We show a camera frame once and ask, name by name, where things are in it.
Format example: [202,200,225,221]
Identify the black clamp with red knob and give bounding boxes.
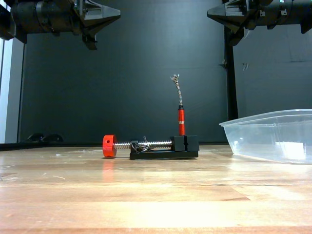
[102,134,199,161]

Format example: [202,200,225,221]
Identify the clear plastic tub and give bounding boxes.
[218,109,312,165]

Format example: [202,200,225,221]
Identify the frayed silver wire tangle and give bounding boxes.
[135,136,151,154]

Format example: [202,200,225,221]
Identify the small white square part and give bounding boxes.
[279,141,305,159]

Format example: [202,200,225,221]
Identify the red RCA connector braided cable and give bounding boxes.
[170,73,187,137]

